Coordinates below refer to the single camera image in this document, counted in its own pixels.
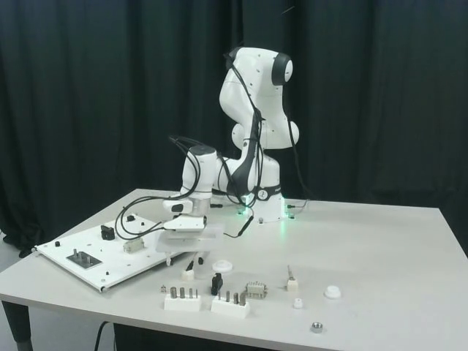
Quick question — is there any black cable bundle at wrist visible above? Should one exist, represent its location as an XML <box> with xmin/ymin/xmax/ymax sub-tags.
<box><xmin>114</xmin><ymin>135</ymin><xmax>205</xmax><ymax>239</ymax></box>

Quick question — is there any grey waterproof plug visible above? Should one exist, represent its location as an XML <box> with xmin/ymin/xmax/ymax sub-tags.
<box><xmin>244</xmin><ymin>280</ymin><xmax>270</xmax><ymax>297</ymax></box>

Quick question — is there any black D-SUB plug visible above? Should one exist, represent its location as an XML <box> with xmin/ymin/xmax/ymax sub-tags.
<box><xmin>209</xmin><ymin>273</ymin><xmax>224</xmax><ymax>297</ymax></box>

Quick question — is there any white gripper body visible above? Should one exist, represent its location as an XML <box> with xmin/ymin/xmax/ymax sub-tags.
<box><xmin>156</xmin><ymin>224</ymin><xmax>224</xmax><ymax>257</ymax></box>

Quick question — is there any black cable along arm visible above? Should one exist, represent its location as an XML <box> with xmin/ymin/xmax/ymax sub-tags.
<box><xmin>222</xmin><ymin>52</ymin><xmax>268</xmax><ymax>206</ymax></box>

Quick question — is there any white large gear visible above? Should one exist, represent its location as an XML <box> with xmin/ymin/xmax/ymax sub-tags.
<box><xmin>212</xmin><ymin>258</ymin><xmax>235</xmax><ymax>273</ymax></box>

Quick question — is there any black cable under table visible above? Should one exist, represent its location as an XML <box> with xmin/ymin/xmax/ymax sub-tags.
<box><xmin>94</xmin><ymin>320</ymin><xmax>115</xmax><ymax>351</ymax></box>

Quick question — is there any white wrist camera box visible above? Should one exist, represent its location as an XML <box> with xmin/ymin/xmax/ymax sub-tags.
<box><xmin>162</xmin><ymin>198</ymin><xmax>194</xmax><ymax>214</ymax></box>

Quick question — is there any silver flange ring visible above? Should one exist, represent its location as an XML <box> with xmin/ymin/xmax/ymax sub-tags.
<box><xmin>189</xmin><ymin>197</ymin><xmax>213</xmax><ymax>217</ymax></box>

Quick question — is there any white medium gear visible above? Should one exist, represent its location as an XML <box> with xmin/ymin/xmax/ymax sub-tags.
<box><xmin>322</xmin><ymin>284</ymin><xmax>343</xmax><ymax>301</ymax></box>

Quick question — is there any black hanging cable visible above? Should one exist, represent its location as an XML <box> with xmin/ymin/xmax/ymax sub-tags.
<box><xmin>284</xmin><ymin>69</ymin><xmax>312</xmax><ymax>214</ymax></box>

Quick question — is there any flat white mounting plate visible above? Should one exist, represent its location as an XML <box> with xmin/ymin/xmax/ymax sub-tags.
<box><xmin>162</xmin><ymin>215</ymin><xmax>208</xmax><ymax>233</ymax></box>

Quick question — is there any black curtain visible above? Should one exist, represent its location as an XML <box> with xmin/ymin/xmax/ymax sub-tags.
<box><xmin>0</xmin><ymin>0</ymin><xmax>468</xmax><ymax>259</ymax></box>

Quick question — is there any black table leg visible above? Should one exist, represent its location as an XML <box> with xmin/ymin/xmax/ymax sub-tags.
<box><xmin>1</xmin><ymin>300</ymin><xmax>29</xmax><ymax>351</ymax></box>

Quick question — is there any white task board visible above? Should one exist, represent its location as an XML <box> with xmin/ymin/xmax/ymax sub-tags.
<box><xmin>34</xmin><ymin>211</ymin><xmax>193</xmax><ymax>294</ymax></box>

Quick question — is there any pale grey table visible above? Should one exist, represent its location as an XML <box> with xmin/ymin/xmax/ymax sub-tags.
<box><xmin>0</xmin><ymin>188</ymin><xmax>468</xmax><ymax>351</ymax></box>

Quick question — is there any white peg holder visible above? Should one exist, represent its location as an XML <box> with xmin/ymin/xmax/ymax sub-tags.
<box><xmin>162</xmin><ymin>292</ymin><xmax>203</xmax><ymax>312</ymax></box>
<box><xmin>211</xmin><ymin>297</ymin><xmax>252</xmax><ymax>317</ymax></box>

